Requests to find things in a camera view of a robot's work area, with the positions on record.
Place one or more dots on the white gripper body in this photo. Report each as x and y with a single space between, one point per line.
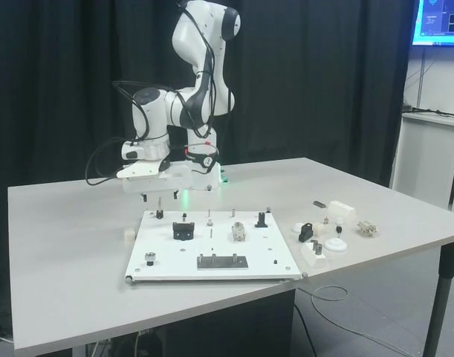
152 184

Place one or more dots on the black Ethernet plug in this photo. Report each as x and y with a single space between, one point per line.
159 214

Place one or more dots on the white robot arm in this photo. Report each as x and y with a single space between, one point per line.
211 37

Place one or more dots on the small white cube holder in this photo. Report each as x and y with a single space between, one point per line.
128 236

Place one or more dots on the metal BNC plug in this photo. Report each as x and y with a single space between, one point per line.
149 258

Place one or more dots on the white task board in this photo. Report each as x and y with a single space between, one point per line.
219 249

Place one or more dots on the black D-SUB plug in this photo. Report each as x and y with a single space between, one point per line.
304 232

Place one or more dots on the black box cabinet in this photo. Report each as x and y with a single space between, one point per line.
211 327

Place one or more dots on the black curtains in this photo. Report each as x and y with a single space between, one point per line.
63 74

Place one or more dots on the black USB plug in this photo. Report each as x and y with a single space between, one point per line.
318 203

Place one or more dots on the white block holder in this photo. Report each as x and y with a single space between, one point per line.
317 230

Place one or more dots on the metal peg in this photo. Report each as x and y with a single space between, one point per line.
318 249
313 247

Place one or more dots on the white peg holder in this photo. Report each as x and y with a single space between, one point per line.
315 259

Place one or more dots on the long white holder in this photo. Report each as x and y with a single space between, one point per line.
342 210

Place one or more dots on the white large gear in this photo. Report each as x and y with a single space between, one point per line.
336 246

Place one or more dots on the metal waterproof plug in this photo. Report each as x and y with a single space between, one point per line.
365 227

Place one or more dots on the white cabinet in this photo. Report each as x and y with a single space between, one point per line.
427 160

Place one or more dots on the dark table leg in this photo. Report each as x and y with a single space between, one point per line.
441 297

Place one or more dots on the blue screen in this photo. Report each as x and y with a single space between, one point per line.
440 22

